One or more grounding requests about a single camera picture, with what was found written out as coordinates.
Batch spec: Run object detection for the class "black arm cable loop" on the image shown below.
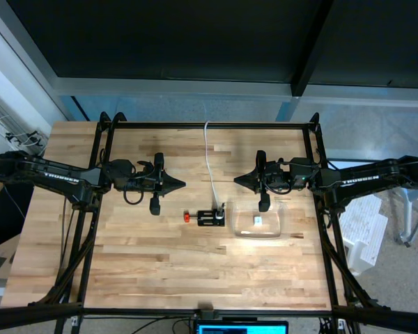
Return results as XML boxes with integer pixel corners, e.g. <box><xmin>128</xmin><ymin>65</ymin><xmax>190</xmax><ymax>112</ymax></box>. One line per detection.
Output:
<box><xmin>122</xmin><ymin>180</ymin><xmax>144</xmax><ymax>206</ymax></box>

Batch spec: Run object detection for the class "black table-level camera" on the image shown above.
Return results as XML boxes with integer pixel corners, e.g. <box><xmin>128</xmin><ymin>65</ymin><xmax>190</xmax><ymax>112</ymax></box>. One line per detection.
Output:
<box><xmin>196</xmin><ymin>301</ymin><xmax>217</xmax><ymax>320</ymax></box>

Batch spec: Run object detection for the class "wall cable bundle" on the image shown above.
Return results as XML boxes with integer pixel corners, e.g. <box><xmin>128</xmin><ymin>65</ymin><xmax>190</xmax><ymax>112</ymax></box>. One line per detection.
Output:
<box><xmin>3</xmin><ymin>130</ymin><xmax>47</xmax><ymax>148</ymax></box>

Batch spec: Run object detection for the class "white flat power cable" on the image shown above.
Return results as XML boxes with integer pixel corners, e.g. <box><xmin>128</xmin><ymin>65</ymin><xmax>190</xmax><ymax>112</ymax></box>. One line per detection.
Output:
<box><xmin>203</xmin><ymin>120</ymin><xmax>222</xmax><ymax>209</ymax></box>

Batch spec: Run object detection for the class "black bulky case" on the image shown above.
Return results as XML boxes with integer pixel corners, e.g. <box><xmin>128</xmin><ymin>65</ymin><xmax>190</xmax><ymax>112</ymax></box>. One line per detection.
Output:
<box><xmin>0</xmin><ymin>182</ymin><xmax>35</xmax><ymax>257</ymax></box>

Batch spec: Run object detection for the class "black metal table frame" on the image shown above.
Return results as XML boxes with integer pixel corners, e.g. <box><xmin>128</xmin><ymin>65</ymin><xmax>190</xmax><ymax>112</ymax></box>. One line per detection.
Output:
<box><xmin>27</xmin><ymin>111</ymin><xmax>393</xmax><ymax>334</ymax></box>

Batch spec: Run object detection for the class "clear plastic tub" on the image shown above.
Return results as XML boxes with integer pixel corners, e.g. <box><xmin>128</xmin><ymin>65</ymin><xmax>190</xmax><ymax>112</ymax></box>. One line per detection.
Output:
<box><xmin>231</xmin><ymin>200</ymin><xmax>288</xmax><ymax>241</ymax></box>

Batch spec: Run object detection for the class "black diagonal beam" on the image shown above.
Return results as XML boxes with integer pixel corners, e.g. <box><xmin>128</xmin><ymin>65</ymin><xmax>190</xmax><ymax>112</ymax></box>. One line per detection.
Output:
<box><xmin>291</xmin><ymin>0</ymin><xmax>335</xmax><ymax>98</ymax></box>

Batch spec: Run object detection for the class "grey metal chair leg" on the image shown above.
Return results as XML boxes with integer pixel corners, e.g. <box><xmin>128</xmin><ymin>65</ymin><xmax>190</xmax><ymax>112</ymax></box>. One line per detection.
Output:
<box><xmin>393</xmin><ymin>180</ymin><xmax>418</xmax><ymax>248</ymax></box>

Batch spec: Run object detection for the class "white step stool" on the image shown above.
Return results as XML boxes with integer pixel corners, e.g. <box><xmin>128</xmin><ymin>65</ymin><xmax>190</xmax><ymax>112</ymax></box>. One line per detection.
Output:
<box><xmin>337</xmin><ymin>193</ymin><xmax>391</xmax><ymax>278</ymax></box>

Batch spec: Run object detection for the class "blue-edged laptop screen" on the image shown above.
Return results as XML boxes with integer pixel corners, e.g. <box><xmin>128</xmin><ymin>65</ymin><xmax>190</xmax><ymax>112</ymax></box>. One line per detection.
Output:
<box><xmin>194</xmin><ymin>319</ymin><xmax>290</xmax><ymax>334</ymax></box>

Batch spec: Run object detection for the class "brown cardboard box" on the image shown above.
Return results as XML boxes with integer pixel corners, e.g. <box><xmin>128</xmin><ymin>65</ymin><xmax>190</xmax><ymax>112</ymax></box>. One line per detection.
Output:
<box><xmin>0</xmin><ymin>232</ymin><xmax>22</xmax><ymax>280</ymax></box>

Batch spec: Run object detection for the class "silver aluminium rail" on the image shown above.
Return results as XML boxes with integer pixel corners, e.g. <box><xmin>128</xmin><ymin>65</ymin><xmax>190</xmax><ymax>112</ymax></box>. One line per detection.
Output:
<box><xmin>0</xmin><ymin>0</ymin><xmax>72</xmax><ymax>118</ymax></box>
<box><xmin>54</xmin><ymin>77</ymin><xmax>418</xmax><ymax>102</ymax></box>

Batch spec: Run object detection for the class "black clamp with red knob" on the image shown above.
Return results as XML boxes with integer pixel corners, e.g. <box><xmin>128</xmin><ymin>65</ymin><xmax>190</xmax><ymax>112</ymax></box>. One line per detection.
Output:
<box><xmin>183</xmin><ymin>207</ymin><xmax>227</xmax><ymax>228</ymax></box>

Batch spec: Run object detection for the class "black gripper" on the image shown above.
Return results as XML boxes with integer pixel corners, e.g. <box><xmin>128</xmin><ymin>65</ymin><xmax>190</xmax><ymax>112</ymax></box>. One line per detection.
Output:
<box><xmin>135</xmin><ymin>152</ymin><xmax>187</xmax><ymax>216</ymax></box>
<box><xmin>233</xmin><ymin>150</ymin><xmax>290</xmax><ymax>213</ymax></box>

